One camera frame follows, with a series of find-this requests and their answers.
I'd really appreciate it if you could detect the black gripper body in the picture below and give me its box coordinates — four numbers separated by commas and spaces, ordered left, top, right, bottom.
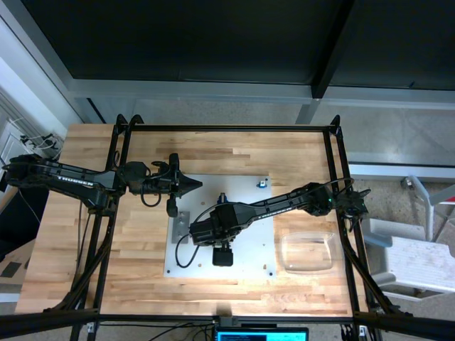
156, 152, 181, 218
212, 227, 239, 268

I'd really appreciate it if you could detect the white board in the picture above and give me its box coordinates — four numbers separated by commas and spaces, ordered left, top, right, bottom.
163, 173, 277, 278

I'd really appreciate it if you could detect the flat aluminium plate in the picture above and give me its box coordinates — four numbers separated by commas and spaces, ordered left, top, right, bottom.
171, 210, 190, 244

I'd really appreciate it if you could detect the clear plastic tub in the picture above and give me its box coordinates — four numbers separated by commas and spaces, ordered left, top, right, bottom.
279, 230, 337, 275

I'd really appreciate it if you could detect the screen with blue edge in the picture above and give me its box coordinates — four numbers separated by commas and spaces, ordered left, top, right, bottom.
213, 326, 309, 341

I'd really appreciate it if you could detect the brown cardboard sheet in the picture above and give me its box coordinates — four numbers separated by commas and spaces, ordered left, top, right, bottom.
0, 239, 36, 285

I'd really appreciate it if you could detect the white metal step stool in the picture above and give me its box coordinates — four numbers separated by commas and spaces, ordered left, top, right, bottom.
362, 173, 455, 303

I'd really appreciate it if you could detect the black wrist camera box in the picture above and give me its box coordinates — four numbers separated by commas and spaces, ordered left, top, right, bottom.
189, 219, 215, 247

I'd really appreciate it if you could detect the looped black camera cable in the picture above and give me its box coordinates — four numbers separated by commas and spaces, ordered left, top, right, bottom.
176, 232, 200, 270
139, 186, 160, 208

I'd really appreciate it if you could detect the black table frame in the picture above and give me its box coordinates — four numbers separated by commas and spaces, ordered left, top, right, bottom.
0, 113, 455, 341

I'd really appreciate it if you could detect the grey metal wall rail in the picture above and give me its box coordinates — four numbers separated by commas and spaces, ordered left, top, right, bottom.
65, 78, 455, 107

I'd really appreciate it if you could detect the white cable bundle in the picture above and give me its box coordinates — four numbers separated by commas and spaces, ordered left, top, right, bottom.
17, 133, 61, 152

